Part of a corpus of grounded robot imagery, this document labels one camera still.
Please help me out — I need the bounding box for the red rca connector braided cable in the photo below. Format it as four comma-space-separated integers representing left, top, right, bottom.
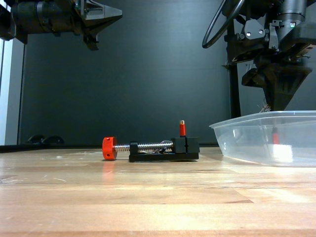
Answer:
256, 103, 280, 145

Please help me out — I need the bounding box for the clear plastic tub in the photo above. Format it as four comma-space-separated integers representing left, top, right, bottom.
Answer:
209, 110, 316, 168

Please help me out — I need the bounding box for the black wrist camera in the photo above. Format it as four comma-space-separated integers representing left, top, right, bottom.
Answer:
280, 23, 316, 60

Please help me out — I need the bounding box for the black clamp hub red knob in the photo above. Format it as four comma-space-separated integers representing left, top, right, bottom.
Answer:
102, 136, 200, 163

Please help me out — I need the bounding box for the black curved frame bracket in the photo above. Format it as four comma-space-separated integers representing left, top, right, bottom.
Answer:
45, 135, 65, 145
28, 134, 45, 145

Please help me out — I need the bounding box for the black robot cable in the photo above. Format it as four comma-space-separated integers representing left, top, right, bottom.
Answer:
201, 0, 245, 49

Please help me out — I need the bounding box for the black wall post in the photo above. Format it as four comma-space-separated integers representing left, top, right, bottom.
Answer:
222, 19, 242, 119

